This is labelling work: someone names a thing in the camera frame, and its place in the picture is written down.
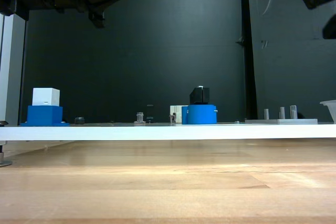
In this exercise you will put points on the thick grey cylinder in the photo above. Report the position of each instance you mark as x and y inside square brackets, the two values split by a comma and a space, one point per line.
[293, 112]

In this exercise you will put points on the medium grey cylinder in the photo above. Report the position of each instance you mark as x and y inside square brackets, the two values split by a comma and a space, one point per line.
[282, 113]

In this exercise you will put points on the thin grey cylinder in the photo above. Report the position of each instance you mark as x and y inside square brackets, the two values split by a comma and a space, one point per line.
[266, 113]

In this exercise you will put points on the white cube block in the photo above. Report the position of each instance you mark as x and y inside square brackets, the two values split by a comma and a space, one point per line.
[44, 96]

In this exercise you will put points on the clear plastic tub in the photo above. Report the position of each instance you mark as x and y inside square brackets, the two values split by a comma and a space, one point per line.
[331, 108]

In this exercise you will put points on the black knurled nut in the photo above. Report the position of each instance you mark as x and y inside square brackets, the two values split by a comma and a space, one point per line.
[79, 120]

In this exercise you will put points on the blue square socket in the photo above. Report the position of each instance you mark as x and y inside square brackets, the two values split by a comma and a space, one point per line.
[44, 115]

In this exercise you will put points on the slim black connector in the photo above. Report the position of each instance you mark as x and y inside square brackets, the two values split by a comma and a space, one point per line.
[150, 118]

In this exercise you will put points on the black plug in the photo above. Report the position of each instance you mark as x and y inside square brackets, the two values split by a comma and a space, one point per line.
[199, 96]

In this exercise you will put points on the white connector housing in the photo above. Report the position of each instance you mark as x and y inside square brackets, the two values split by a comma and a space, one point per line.
[177, 112]

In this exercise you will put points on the grey peg plate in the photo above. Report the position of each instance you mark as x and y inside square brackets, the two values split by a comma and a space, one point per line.
[281, 121]

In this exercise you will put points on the white board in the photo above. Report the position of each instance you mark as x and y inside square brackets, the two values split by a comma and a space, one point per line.
[157, 132]

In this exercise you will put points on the blue round socket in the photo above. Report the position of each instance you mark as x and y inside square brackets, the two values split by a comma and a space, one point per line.
[200, 115]

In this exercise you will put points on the metal board foot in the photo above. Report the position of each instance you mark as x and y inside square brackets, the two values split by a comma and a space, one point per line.
[2, 155]

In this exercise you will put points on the grey metal post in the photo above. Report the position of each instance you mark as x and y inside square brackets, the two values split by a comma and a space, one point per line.
[8, 77]

